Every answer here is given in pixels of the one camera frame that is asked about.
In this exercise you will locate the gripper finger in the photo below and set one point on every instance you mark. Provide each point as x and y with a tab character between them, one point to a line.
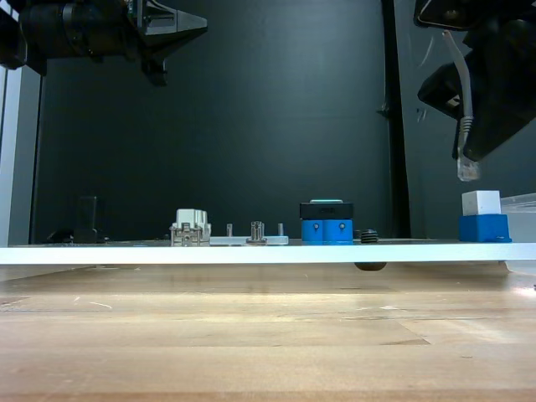
502	100
439	90
171	42
190	23

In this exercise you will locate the black connector housing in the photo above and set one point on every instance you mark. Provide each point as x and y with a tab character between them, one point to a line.
326	210

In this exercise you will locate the grey rectangular connector housing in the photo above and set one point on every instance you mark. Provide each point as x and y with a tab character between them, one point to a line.
190	228

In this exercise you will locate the small metal connector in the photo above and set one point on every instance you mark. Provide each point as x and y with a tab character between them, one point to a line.
256	234

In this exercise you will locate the white rj45 socket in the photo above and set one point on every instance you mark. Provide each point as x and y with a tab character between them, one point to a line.
481	203

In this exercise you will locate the black knurled screw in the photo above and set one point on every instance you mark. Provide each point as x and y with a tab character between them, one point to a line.
369	237

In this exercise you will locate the black rubber foot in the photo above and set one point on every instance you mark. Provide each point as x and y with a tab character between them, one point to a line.
370	266

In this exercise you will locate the aluminium plate with pins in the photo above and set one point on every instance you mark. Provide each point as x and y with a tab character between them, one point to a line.
228	240

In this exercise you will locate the white board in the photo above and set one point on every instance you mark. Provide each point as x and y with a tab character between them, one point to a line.
251	255

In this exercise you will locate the blue socket mount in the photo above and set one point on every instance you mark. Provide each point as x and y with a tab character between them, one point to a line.
483	228

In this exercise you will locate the small black bracket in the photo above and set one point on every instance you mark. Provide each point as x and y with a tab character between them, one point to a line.
89	218

